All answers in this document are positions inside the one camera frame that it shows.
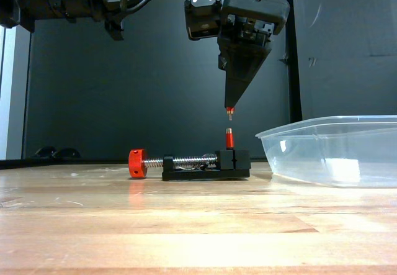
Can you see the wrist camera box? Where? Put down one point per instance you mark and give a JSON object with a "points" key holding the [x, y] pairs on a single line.
{"points": [[203, 23]]}

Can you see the black vertical post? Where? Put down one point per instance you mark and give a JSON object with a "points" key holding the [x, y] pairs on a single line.
{"points": [[296, 85]]}

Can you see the black aluminium frame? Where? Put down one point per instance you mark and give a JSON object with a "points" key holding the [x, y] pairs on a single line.
{"points": [[62, 162]]}

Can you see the red rca socket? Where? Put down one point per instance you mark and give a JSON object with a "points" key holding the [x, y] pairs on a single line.
{"points": [[230, 140]]}

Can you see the small white block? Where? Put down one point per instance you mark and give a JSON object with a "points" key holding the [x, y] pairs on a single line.
{"points": [[344, 171]]}

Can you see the clear plastic tub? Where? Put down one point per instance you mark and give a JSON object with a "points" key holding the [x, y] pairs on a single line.
{"points": [[294, 151]]}

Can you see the grey metal window frame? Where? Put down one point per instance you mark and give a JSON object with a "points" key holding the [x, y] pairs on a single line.
{"points": [[17, 101]]}

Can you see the black vise with red knob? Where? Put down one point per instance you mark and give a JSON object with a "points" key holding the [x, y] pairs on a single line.
{"points": [[235, 163]]}

